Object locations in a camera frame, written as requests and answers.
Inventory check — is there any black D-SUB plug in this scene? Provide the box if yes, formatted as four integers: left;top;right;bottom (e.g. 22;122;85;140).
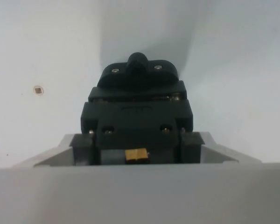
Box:
79;51;194;165

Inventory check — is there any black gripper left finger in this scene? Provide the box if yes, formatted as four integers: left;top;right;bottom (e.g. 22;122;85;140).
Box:
11;132;94;168

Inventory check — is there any white task board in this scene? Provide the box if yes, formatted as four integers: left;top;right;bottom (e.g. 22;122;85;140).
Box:
0;0;280;168

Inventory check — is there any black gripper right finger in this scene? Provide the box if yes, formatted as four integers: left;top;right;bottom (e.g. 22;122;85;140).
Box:
179;131;263;164

